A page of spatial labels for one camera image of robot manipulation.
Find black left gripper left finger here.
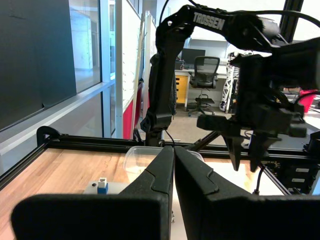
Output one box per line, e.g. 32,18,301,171
10,145,175,240

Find black mesh office chair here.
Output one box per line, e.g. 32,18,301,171
187,56,221,118

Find black control box with labels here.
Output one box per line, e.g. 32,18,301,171
264,161,320,195

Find clear plastic tub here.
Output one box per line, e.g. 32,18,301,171
122,145,205,186

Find white desk with shelf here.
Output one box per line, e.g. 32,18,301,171
174,37,235,112

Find black monitor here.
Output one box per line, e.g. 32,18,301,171
181,48,206,65

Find white lattice structure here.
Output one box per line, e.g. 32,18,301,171
219,51,241,115

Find black USB plug with cable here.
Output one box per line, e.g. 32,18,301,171
252,163,266,196

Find red basket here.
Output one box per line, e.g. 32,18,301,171
298,89,320,112

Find yellow drawer cabinet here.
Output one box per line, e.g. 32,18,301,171
174,74,190,105

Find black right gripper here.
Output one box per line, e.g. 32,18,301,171
196,53,308,173

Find small blue white connector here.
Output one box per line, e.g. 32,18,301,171
97,176,109,195

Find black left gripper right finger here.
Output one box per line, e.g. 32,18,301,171
174,146,320,240

